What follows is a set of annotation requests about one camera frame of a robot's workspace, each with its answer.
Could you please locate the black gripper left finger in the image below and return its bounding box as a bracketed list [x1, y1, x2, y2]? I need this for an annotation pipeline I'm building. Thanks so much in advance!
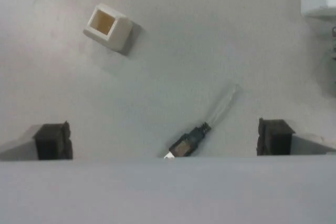
[0, 121, 74, 162]

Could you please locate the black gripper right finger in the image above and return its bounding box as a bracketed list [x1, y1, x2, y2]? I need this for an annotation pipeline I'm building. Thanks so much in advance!
[256, 118, 336, 156]

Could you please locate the white small square-hole holder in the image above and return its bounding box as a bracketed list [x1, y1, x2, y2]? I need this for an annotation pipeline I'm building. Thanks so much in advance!
[82, 3, 133, 53]

